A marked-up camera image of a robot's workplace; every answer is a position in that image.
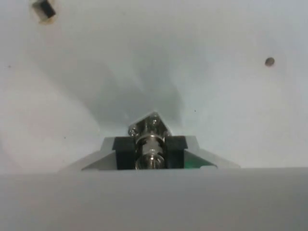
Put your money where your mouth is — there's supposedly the metal BNC plug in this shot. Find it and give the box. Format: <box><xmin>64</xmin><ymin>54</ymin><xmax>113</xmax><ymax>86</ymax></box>
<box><xmin>134</xmin><ymin>134</ymin><xmax>168</xmax><ymax>170</ymax></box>

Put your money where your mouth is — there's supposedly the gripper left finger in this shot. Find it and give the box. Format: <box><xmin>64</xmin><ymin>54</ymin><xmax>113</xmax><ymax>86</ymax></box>
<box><xmin>57</xmin><ymin>136</ymin><xmax>136</xmax><ymax>172</ymax></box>

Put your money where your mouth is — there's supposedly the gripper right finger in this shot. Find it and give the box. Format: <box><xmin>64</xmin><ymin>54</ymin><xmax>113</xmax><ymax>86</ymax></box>
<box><xmin>166</xmin><ymin>135</ymin><xmax>241</xmax><ymax>169</ymax></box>

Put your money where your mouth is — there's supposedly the white task board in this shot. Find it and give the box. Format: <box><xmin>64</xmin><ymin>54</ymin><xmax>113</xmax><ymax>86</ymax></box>
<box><xmin>0</xmin><ymin>0</ymin><xmax>308</xmax><ymax>174</ymax></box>

